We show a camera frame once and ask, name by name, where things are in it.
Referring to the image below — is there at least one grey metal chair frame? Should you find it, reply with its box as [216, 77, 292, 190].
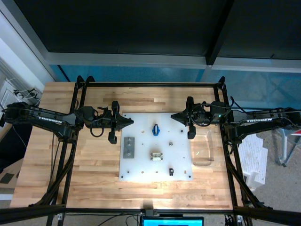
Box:
[269, 115, 301, 168]

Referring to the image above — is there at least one white task board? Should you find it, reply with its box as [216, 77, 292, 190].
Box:
[119, 113, 194, 182]

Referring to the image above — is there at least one black right forearm cable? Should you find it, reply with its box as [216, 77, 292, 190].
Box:
[230, 96, 250, 113]

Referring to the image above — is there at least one small black camera mount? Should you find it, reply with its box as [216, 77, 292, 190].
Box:
[142, 204, 156, 216]

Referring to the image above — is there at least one clear plastic tub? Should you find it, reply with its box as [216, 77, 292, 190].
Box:
[190, 129, 216, 167]

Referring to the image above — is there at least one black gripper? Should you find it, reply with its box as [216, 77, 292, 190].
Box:
[170, 96, 212, 140]
[95, 100, 134, 145]

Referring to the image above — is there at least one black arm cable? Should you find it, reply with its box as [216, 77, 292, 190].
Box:
[90, 119, 106, 138]

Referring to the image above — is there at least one grey metal plate with pegs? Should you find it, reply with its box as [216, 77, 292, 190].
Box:
[122, 136, 136, 160]

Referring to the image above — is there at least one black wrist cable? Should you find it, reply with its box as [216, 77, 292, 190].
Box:
[190, 102, 212, 128]

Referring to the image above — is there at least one grey ten pin connector insert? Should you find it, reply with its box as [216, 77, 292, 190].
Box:
[150, 152, 164, 162]

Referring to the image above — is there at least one blue lit screen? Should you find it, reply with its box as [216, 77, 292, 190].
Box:
[140, 216, 205, 226]

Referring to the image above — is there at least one brown cardboard box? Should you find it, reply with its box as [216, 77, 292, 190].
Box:
[0, 158, 24, 189]

